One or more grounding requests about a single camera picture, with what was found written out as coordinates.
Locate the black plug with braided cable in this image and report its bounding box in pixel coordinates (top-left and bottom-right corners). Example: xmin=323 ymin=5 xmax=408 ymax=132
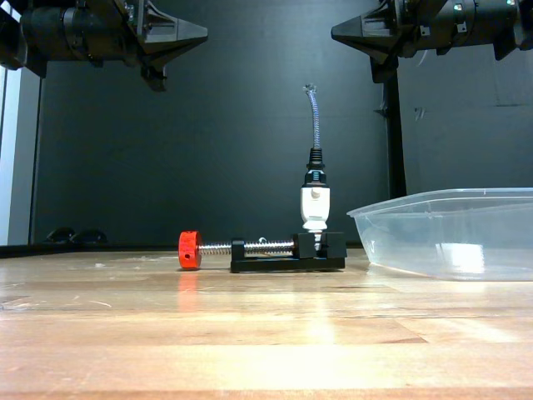
xmin=300 ymin=84 xmax=331 ymax=192

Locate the white power receptacle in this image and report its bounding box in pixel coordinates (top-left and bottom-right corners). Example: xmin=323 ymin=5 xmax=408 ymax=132
xmin=299 ymin=187 xmax=332 ymax=251

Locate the clear plastic tub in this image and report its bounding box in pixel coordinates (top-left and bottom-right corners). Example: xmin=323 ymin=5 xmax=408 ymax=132
xmin=346 ymin=187 xmax=533 ymax=283

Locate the black vise with red knob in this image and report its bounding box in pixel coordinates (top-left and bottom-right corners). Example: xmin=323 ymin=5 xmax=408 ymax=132
xmin=177 ymin=230 xmax=347 ymax=274

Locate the black corner bracket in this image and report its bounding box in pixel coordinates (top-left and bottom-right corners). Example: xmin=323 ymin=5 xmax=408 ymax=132
xmin=45 ymin=227 xmax=77 ymax=245
xmin=71 ymin=228 xmax=109 ymax=245

